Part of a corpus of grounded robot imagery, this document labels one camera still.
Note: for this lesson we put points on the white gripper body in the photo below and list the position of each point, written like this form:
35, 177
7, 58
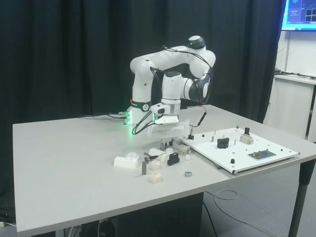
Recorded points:
170, 128

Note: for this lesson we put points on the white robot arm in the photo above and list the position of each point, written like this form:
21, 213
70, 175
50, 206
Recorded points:
143, 81

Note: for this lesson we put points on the white holder with holes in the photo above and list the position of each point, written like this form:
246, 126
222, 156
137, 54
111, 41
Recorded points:
155, 151

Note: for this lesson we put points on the grey waterproof plug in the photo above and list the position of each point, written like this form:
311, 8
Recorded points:
184, 150

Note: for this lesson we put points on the black D-SUB plug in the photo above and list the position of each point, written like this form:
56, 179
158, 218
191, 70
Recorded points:
173, 159

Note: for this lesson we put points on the white small gear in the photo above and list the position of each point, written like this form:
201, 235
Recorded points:
187, 157

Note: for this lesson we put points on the small white holder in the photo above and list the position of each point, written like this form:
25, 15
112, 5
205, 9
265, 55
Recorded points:
155, 178
155, 166

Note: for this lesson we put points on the metal square peg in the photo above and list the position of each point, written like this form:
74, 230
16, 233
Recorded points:
144, 168

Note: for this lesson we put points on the white large gear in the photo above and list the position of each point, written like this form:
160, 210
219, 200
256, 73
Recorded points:
131, 155

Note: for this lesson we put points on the metal nut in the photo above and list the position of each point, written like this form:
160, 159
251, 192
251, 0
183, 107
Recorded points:
187, 173

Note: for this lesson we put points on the large white holder block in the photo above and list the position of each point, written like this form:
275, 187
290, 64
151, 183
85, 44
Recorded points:
123, 162

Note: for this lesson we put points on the white task board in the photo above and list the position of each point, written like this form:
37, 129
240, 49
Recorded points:
244, 153

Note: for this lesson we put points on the white cabinet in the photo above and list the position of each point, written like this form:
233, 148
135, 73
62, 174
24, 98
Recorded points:
291, 106

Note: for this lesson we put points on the black curtain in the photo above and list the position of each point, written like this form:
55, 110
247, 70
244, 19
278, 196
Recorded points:
74, 49

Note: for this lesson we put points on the black table leg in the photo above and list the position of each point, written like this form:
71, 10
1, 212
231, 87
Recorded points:
302, 197

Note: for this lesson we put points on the blue screen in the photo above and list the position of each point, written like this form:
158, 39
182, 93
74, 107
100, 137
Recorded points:
300, 14

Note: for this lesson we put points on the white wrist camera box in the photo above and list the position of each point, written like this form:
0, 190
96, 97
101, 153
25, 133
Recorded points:
158, 109

